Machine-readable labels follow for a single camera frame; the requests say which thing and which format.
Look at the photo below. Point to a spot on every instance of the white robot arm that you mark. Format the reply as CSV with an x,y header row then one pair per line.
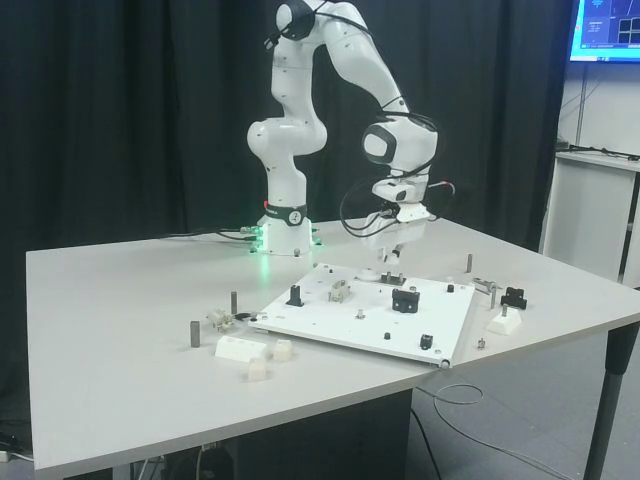
x,y
287,145

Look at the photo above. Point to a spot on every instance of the black D-SUB plug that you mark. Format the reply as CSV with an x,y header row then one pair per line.
x,y
515,296

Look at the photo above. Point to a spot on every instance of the metal square peg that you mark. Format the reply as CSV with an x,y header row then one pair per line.
x,y
195,334

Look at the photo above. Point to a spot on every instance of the blue screen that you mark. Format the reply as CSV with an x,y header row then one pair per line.
x,y
607,27

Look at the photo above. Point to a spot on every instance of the black curtains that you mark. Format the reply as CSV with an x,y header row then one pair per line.
x,y
125,115

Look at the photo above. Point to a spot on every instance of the white task board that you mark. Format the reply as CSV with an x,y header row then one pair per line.
x,y
350,320

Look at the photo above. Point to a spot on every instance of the white cabinet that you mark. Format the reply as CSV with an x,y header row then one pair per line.
x,y
592,220

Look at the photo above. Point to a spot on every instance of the white holder with peg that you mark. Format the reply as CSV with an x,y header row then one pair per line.
x,y
505,324

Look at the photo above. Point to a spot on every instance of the long white peg holder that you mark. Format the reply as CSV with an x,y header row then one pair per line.
x,y
236,348

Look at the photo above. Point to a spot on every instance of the small white holder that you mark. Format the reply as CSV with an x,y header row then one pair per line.
x,y
283,349
256,370

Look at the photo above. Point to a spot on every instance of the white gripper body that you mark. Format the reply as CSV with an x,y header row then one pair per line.
x,y
387,231

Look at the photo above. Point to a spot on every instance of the thin metal round peg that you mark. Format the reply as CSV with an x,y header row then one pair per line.
x,y
470,262

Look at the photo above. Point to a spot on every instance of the metal BNC plug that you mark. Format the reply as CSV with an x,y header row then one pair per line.
x,y
481,344

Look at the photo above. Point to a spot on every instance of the grey table leg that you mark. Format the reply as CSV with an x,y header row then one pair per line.
x,y
606,400

